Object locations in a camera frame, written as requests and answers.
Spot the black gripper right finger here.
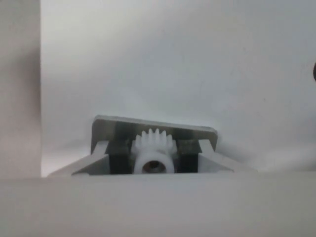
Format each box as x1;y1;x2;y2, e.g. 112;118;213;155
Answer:
176;139;259;174

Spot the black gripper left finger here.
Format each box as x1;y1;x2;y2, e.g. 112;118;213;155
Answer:
48;141;131;176

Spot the white small gear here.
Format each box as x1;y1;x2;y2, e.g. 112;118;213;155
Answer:
130;128;177;174

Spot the white task board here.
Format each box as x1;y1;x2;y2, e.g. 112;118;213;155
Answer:
39;0;316;178

